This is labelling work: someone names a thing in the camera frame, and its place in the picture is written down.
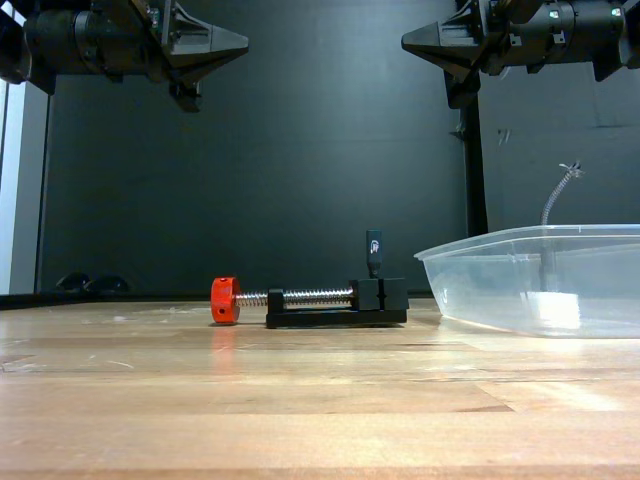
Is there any clear plastic tub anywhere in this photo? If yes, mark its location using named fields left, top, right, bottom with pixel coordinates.
left=413, top=223, right=640, bottom=340

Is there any black vise with red knob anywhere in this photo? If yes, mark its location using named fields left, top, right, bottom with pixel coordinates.
left=209, top=275, right=409, bottom=330

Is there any black vertical post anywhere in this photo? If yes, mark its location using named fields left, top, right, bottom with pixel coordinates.
left=449, top=74, right=490, bottom=240

